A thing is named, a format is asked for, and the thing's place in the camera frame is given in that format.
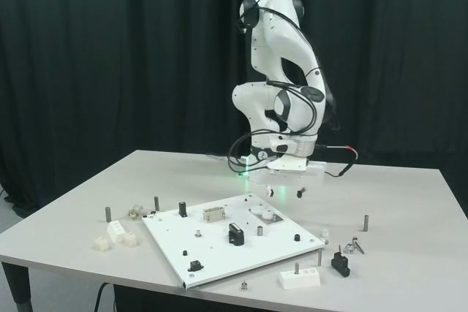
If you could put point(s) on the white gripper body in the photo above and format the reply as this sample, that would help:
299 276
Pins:
292 177

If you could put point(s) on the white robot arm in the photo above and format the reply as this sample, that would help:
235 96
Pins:
274 34

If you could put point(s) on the white large gear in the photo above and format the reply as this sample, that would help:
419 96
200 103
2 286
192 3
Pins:
257 211

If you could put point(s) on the white medium gear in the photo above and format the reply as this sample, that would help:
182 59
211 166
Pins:
267 216

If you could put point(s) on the short metal peg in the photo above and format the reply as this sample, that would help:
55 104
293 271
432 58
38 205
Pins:
259 231

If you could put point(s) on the thin black rod red tag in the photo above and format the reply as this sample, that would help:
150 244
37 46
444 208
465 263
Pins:
336 147

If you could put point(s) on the black stepped block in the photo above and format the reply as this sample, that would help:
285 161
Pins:
235 234

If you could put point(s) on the dark metal round peg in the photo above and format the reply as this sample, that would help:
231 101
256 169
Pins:
365 223

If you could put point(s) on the metal bolt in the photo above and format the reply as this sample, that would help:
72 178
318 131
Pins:
349 248

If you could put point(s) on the small metal peg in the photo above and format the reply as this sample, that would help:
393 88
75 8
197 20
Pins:
296 268

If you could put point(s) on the white task board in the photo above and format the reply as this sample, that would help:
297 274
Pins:
219 250

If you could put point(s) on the metal screw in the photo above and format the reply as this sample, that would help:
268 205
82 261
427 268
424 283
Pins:
360 246

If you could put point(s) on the black D-SUB plug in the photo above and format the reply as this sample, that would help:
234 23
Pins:
340 263

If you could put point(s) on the white peg holder with holes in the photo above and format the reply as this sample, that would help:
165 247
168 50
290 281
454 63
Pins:
300 278

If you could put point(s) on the metal BNC plug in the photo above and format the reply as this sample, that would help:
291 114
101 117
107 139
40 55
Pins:
244 286

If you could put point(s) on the thin metal round peg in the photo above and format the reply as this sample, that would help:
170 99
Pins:
156 203

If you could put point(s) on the black USB plug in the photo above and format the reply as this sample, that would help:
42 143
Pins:
150 213

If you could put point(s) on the metal and white plug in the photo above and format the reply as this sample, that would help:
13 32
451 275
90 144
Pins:
134 210

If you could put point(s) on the small white holder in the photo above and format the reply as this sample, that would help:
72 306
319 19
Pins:
129 239
100 244

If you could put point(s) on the long white peg holder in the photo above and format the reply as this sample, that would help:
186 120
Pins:
117 231

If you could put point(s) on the thick metal round peg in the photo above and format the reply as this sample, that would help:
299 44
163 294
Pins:
108 214

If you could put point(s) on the black curtain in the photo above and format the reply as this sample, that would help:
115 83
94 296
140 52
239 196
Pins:
109 52

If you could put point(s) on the dark table leg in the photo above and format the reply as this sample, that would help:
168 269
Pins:
16 286

